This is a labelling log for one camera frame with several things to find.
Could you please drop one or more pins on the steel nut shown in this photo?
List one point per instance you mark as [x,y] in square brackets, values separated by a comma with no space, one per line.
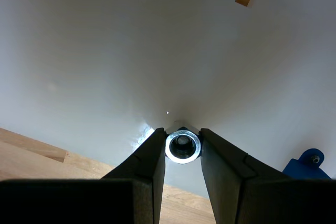
[173,155]

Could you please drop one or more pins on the white task board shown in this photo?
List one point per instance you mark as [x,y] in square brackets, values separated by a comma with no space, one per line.
[105,51]

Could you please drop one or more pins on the blue socket block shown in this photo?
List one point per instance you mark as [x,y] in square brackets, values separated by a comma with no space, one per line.
[302,167]

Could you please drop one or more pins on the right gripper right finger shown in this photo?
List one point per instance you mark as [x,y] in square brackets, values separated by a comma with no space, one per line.
[275,203]

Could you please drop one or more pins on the threaded stud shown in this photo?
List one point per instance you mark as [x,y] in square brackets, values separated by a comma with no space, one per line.
[182,142]

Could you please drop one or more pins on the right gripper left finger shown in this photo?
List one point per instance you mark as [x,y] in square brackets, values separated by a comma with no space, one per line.
[78,203]

